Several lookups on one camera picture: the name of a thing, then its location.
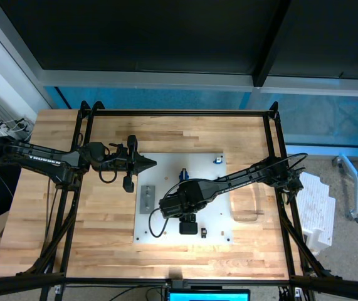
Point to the black table level camera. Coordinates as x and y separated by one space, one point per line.
177 282

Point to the black aluminium frame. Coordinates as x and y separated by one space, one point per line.
178 112

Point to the silver window sill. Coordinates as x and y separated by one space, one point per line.
166 80

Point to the small blue white connector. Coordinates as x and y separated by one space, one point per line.
218 160

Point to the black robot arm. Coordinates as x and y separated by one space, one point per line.
40 158
244 178

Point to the black wall post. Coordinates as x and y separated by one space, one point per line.
269 47

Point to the white task board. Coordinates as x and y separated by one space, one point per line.
166 225

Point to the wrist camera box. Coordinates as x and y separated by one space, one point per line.
170 207

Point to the blue clamp with bar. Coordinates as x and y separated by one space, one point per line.
179 175

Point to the clear plastic tub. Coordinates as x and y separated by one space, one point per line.
244 203

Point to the white foam packing block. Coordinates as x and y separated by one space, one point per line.
316 203

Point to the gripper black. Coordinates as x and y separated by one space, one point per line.
188 228
130 160

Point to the grey metal plate with posts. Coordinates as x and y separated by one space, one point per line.
142 200

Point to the black plastic bracket block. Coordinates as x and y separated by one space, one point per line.
203 232

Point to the screen with blue edge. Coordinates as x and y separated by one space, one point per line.
208 296

